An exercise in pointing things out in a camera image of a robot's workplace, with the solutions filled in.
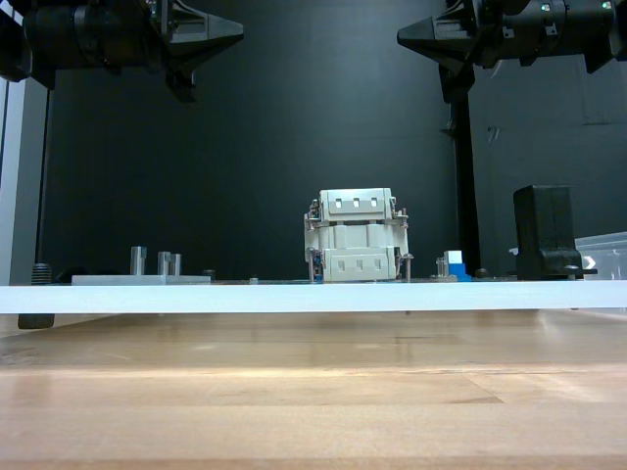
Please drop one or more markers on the grey metal plate with pegs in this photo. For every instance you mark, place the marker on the grey metal plate with pegs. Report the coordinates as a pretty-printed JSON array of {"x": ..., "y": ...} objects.
[{"x": 122, "y": 280}]

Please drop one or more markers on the grey HAN10E connector insert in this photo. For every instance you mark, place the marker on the grey HAN10E connector insert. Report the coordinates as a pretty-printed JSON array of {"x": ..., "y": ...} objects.
[{"x": 355, "y": 210}]

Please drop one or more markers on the clear plastic tub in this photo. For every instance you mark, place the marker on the clear plastic tub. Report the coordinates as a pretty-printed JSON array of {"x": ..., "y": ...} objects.
[{"x": 607, "y": 254}]

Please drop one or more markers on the black board foot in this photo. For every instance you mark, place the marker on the black board foot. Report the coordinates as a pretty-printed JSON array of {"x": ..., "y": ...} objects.
[{"x": 36, "y": 321}]

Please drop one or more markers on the grey connector base insert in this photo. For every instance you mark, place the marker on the grey connector base insert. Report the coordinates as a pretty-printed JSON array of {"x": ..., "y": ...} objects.
[{"x": 360, "y": 267}]

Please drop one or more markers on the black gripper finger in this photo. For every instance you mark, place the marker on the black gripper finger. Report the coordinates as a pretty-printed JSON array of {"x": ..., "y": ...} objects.
[
  {"x": 455, "y": 56},
  {"x": 196, "y": 24},
  {"x": 196, "y": 56},
  {"x": 450, "y": 24}
]

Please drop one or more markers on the small white blue block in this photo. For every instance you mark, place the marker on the small white blue block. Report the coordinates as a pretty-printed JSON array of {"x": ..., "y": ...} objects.
[{"x": 460, "y": 271}]

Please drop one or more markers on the black screw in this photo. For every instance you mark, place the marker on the black screw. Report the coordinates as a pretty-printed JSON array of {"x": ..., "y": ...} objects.
[
  {"x": 209, "y": 273},
  {"x": 41, "y": 274}
]

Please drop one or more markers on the white task board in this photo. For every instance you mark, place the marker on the white task board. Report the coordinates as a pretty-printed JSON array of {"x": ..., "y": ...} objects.
[{"x": 313, "y": 298}]

